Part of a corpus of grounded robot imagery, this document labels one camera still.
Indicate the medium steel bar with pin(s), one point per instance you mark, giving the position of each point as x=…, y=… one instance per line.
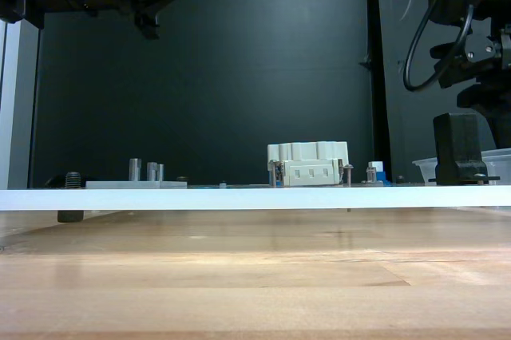
x=151, y=172

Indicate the beige connector housing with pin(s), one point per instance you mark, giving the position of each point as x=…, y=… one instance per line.
x=311, y=172

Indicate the thick steel bar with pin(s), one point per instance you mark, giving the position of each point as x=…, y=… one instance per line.
x=135, y=170

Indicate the grey metal bar plate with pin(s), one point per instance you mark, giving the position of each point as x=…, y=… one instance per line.
x=120, y=184

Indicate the thin steel bar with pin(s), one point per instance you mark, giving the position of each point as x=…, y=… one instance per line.
x=161, y=172

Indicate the clear plastic tub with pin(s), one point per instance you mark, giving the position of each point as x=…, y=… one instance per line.
x=423, y=172

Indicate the white taskboard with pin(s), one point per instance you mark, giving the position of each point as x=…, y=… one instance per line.
x=255, y=198

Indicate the black threaded standoff screw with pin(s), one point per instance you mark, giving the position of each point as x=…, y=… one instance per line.
x=73, y=180

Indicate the black plug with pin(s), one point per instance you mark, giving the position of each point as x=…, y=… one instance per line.
x=457, y=144

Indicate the small black knob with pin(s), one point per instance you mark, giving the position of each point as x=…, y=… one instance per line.
x=399, y=179

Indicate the silver connector screw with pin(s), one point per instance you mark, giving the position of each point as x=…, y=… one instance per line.
x=348, y=174

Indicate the small blue white connector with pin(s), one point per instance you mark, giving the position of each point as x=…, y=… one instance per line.
x=379, y=166

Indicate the small silver socket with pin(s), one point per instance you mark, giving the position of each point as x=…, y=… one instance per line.
x=370, y=177

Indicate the black vertical post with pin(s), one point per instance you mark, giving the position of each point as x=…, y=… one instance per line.
x=377, y=116

